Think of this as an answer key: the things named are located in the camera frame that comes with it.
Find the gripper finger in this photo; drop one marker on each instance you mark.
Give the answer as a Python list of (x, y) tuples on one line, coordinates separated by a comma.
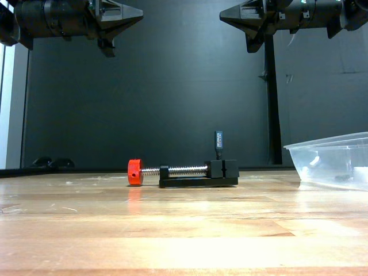
[(118, 11), (247, 11), (118, 24), (253, 26)]

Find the slim dark grey connector stick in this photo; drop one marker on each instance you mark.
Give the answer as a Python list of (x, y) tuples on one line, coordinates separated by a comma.
[(219, 141)]

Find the black vise with orange knob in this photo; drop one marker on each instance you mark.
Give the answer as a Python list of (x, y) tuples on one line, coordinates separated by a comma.
[(224, 172)]

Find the clear plastic tub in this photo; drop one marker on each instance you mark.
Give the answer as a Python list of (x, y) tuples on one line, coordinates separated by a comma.
[(322, 178)]

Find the small white block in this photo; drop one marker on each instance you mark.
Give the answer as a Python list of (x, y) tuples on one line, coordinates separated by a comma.
[(358, 171)]

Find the black upright post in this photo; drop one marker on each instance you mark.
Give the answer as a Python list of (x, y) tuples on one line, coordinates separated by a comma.
[(275, 115)]

